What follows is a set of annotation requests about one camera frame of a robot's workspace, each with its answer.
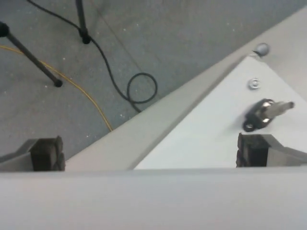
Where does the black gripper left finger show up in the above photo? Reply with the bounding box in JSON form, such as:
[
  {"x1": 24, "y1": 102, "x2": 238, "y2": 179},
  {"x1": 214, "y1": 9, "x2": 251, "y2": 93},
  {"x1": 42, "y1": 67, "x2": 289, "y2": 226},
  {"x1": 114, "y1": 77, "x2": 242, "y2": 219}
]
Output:
[{"x1": 0, "y1": 135, "x2": 66, "y2": 173}]

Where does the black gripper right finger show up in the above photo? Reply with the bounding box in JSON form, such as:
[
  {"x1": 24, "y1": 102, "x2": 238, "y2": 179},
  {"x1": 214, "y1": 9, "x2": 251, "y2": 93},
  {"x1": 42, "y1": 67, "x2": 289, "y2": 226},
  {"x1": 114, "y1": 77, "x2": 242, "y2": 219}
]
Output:
[{"x1": 236, "y1": 132, "x2": 307, "y2": 169}]

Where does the grey Ethernet plug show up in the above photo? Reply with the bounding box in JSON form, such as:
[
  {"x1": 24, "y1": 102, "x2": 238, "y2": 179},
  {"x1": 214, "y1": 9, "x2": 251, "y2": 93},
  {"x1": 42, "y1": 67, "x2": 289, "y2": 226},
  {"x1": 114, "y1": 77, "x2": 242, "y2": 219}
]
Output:
[{"x1": 260, "y1": 100, "x2": 295, "y2": 123}]

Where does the white task board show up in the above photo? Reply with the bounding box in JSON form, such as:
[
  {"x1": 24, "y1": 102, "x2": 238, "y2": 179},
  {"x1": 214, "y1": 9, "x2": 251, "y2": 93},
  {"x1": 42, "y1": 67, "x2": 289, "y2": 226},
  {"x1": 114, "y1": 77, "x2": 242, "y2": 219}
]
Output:
[{"x1": 133, "y1": 42, "x2": 307, "y2": 170}]

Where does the yellow floor cable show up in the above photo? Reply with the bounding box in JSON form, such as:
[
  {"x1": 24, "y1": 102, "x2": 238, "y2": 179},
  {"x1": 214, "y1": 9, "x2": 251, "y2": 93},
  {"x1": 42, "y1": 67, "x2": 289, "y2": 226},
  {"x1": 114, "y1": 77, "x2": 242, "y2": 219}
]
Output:
[{"x1": 0, "y1": 45, "x2": 114, "y2": 132}]

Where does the black floor cable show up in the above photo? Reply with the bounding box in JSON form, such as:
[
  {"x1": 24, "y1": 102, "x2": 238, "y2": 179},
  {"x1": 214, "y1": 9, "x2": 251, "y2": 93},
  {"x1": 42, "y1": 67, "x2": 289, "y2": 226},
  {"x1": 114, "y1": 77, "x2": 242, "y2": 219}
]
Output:
[{"x1": 26, "y1": 0, "x2": 158, "y2": 114}]

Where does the black camera tripod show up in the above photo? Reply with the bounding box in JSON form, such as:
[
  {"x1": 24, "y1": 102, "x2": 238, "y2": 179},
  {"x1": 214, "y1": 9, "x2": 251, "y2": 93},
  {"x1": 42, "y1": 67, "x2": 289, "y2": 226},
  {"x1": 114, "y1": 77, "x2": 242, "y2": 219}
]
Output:
[{"x1": 0, "y1": 0, "x2": 92, "y2": 88}]

